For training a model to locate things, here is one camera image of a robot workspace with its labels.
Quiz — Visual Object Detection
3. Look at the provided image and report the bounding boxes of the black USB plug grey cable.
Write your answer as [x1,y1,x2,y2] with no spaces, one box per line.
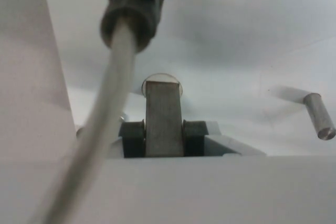
[27,0,184,224]

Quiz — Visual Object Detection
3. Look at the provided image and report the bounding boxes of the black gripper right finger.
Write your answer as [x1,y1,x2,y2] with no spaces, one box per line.
[183,120,267,157]

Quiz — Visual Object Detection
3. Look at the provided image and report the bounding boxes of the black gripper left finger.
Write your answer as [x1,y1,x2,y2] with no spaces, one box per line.
[106,120,146,159]

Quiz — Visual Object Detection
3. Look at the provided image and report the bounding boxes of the metal round peg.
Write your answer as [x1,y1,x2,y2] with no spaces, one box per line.
[302,92,336,141]

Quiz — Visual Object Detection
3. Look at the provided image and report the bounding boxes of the metal square peg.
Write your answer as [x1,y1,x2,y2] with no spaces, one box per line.
[145,80,184,157]

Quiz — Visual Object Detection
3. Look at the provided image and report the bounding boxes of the white task board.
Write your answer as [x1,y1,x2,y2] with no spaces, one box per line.
[41,0,336,157]

